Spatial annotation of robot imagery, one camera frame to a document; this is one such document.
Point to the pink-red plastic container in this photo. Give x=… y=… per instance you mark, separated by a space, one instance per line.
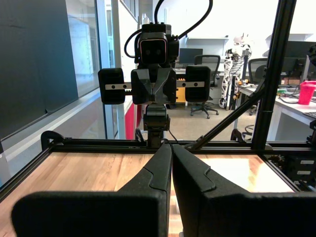
x=307 y=93

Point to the grey mesh office chair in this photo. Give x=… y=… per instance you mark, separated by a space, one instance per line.
x=256 y=71

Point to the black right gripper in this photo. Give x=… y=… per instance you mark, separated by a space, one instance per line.
x=112 y=86

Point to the small dark computer monitor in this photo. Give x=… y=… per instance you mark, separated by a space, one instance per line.
x=190 y=55

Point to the black metal table frame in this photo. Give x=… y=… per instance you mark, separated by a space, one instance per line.
x=271 y=74

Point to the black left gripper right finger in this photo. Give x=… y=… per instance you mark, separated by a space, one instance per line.
x=234 y=214

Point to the black office chair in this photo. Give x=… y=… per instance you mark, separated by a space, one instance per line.
x=203 y=109

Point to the white office desk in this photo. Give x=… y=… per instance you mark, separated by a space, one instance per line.
x=291 y=108

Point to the yellow cabinet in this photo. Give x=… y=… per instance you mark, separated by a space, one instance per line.
x=181 y=95

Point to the white overhead desk cabinet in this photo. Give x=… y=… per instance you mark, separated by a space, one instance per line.
x=209 y=45

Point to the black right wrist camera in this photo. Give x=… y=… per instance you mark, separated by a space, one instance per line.
x=153 y=49

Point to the red panel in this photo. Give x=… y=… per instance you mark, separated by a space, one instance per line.
x=130 y=121

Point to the white lattice humanoid figure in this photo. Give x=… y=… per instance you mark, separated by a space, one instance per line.
x=225 y=81

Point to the large dark computer monitor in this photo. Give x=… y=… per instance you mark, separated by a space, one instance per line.
x=296 y=56

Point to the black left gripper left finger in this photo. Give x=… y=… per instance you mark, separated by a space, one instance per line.
x=98 y=212

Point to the black control box stack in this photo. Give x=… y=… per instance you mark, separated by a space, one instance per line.
x=296 y=168

